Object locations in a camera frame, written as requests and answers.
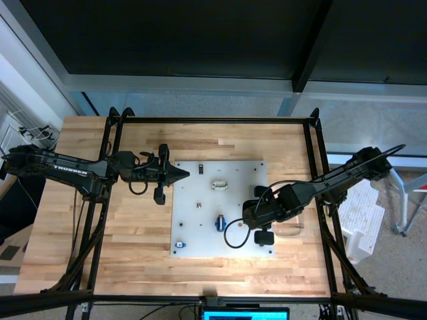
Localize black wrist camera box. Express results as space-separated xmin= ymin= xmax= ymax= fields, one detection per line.
xmin=242 ymin=199 xmax=261 ymax=230

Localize black foam pad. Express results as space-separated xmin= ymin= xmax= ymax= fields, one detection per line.
xmin=1 ymin=245 xmax=19 ymax=261

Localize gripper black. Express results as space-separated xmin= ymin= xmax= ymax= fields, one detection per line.
xmin=133 ymin=143 xmax=191 ymax=205
xmin=254 ymin=185 xmax=280 ymax=247

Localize grey metal stand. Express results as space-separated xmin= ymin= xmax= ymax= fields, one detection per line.
xmin=388 ymin=166 xmax=427 ymax=238

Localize black metal frame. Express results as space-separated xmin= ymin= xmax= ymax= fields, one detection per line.
xmin=0 ymin=106 xmax=427 ymax=320

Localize white plastic board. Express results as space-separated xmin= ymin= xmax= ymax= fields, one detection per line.
xmin=170 ymin=160 xmax=276 ymax=259

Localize black box on floor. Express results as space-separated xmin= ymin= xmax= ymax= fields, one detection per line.
xmin=0 ymin=176 xmax=46 ymax=246

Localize tangled black white cables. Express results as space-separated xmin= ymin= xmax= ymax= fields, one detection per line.
xmin=18 ymin=125 xmax=58 ymax=143

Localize white foam packaging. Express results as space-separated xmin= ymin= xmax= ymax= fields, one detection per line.
xmin=336 ymin=188 xmax=386 ymax=266

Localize black floor cable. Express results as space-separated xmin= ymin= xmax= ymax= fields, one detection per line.
xmin=178 ymin=303 xmax=201 ymax=320

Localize laptop with blue screen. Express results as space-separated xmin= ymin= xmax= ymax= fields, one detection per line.
xmin=199 ymin=307 xmax=290 ymax=320

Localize clear plastic tub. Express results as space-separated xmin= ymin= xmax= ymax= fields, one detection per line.
xmin=272 ymin=199 xmax=306 ymax=238

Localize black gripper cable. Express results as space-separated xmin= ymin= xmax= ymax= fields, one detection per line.
xmin=128 ymin=151 xmax=157 ymax=195
xmin=224 ymin=181 xmax=298 ymax=249

